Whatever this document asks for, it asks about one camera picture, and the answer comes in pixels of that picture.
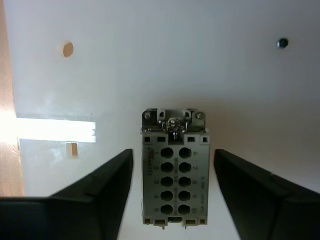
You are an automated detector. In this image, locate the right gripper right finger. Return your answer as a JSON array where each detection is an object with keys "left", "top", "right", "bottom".
[{"left": 214, "top": 148, "right": 320, "bottom": 240}]

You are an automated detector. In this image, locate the small dark screw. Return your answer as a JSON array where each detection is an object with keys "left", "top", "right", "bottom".
[{"left": 276, "top": 37, "right": 290, "bottom": 51}]

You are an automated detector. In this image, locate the white plastic board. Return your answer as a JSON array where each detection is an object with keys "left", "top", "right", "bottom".
[{"left": 3, "top": 0, "right": 320, "bottom": 240}]

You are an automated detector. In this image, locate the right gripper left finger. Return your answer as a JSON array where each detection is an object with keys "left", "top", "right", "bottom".
[{"left": 0, "top": 148, "right": 134, "bottom": 240}]

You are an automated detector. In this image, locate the beige ten-pin connector insert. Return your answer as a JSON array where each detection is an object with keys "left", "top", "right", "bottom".
[{"left": 141, "top": 107, "right": 210, "bottom": 228}]

